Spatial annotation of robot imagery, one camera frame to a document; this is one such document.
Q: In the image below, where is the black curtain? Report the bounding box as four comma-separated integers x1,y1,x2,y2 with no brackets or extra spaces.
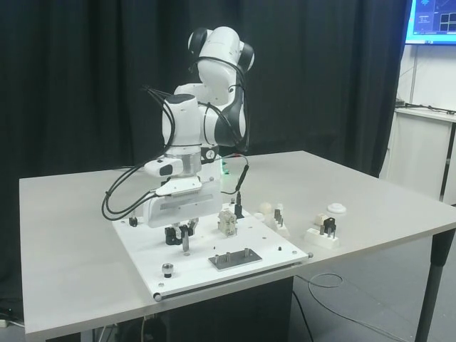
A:
0,0,409,186

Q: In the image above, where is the black waterproof plug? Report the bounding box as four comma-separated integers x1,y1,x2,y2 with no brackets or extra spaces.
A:
233,191,246,219

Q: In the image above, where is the thin dark cable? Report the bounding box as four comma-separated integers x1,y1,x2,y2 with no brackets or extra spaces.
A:
395,100,456,116

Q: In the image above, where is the beige Ethernet plug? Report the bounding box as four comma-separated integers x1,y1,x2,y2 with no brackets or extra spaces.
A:
217,209,239,238

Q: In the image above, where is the white large gear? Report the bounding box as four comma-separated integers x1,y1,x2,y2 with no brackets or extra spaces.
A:
326,201,348,217

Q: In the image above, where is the white cabinet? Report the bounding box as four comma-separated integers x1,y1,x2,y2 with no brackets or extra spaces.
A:
378,105,456,207

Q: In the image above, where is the white square peg holder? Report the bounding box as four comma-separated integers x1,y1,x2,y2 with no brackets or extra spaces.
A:
267,217,291,237

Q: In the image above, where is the dark table leg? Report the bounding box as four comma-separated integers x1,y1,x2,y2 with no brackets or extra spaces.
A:
425,227,454,342

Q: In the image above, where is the white task board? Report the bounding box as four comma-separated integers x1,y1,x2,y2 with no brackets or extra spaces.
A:
112,206,315,302

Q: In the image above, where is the grey floor cable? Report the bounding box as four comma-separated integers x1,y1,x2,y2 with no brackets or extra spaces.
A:
305,272,428,342

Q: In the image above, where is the black looping wrist cable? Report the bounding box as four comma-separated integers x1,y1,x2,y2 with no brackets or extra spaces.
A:
100,84,179,221

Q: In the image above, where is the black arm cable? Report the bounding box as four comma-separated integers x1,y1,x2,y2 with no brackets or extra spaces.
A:
191,58,251,155

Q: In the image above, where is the blue screen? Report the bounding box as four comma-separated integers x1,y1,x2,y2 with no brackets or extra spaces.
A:
405,0,456,46

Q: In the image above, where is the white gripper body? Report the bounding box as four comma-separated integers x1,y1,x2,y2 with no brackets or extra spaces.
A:
146,193,223,229

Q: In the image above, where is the white round peg holder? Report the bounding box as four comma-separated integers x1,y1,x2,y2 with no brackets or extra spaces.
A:
304,227,340,251

